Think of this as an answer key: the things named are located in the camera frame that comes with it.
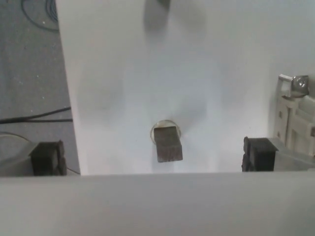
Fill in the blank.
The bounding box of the thin floor cable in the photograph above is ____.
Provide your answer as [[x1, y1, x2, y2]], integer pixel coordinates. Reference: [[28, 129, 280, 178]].
[[21, 0, 60, 32]]

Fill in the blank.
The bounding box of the metal square peg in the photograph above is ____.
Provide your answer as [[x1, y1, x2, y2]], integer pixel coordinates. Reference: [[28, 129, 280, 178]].
[[154, 125, 184, 163]]

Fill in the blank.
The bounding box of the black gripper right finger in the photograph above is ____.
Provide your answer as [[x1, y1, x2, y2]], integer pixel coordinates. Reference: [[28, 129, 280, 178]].
[[242, 136, 315, 173]]

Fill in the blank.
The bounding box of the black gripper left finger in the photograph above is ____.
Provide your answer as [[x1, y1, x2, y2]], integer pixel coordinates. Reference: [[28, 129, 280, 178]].
[[0, 140, 67, 177]]

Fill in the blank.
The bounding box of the black floor cable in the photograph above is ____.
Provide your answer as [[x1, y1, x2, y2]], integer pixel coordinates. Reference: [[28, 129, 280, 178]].
[[0, 107, 73, 124]]

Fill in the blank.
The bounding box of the white task board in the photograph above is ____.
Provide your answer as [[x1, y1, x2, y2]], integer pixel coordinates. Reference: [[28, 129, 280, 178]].
[[56, 0, 315, 177]]

